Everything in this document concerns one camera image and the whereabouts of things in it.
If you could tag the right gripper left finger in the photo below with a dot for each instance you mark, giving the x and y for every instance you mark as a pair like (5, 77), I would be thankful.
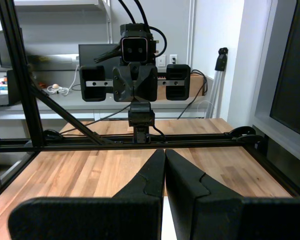
(90, 217)

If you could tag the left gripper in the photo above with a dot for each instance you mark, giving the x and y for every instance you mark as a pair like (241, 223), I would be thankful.
(92, 72)

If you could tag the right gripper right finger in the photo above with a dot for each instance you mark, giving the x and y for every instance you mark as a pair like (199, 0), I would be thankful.
(240, 220)

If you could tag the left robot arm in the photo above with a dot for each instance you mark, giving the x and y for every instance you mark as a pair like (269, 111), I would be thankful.
(141, 117)

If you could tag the black monitor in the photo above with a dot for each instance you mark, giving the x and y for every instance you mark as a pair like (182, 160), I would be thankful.
(97, 53)
(5, 50)

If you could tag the white task board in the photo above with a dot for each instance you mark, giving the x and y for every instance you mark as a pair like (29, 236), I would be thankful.
(168, 220)

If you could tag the folded tripod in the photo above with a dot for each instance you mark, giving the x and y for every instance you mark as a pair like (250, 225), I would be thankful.
(221, 60)

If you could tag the white wall outlet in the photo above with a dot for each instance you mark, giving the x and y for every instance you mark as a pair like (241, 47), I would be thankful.
(173, 59)
(161, 61)

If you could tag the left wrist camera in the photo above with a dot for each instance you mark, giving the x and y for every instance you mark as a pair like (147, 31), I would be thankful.
(135, 50)

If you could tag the black frame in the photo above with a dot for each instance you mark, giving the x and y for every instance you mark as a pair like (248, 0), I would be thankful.
(22, 75)

